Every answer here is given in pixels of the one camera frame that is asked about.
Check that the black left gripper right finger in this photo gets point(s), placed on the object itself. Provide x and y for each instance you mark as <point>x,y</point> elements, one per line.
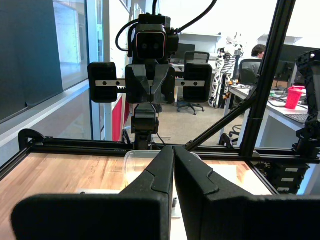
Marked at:
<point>250,217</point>

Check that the white desk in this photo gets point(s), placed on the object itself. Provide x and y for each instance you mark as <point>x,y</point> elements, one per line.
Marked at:
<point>277,125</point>

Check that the red cabinet panel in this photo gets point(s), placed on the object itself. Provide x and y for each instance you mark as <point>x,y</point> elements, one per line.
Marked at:
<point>117,120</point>

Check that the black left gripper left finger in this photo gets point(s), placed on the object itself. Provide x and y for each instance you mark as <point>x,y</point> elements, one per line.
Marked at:
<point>100,217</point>

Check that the clear plastic tub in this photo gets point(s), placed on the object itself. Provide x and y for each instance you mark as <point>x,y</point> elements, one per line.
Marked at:
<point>135,165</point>

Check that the red plastic cup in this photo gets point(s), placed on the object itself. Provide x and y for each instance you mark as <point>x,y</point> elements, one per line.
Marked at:
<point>293,98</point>

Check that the white lattice humanoid robot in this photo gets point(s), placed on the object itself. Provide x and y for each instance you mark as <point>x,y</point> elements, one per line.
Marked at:
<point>230,51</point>

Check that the person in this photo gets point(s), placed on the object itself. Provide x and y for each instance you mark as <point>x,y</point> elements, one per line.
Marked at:
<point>258,50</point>

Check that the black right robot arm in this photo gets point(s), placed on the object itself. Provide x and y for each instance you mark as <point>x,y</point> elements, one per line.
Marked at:
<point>145,122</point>

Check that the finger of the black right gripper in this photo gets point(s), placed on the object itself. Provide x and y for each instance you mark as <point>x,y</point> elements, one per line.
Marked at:
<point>165,87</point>
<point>137,87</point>

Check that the grey office chair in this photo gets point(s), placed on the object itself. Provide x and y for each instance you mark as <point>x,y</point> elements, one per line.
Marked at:
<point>248,71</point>

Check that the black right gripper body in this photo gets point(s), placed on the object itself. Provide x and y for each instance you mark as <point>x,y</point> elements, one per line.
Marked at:
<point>102,82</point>

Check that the black lattice stand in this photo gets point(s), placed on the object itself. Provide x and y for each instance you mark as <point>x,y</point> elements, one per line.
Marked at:
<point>312,75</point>

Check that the black mesh office chair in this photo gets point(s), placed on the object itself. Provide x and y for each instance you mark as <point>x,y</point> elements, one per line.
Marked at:
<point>197,57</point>

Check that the black aluminium frame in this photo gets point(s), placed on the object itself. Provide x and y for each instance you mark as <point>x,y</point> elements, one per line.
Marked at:
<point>266,75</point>

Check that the black keyboard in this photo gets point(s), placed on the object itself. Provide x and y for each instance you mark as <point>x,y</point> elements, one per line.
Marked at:
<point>297,118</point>

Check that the black monitor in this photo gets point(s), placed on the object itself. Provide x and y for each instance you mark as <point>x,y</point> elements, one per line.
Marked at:
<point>290,60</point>
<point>186,50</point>

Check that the black power supply stack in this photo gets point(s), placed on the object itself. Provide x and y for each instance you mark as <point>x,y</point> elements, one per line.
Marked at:
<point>300,172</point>

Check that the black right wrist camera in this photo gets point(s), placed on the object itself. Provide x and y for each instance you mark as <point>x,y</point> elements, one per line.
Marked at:
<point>151,42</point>

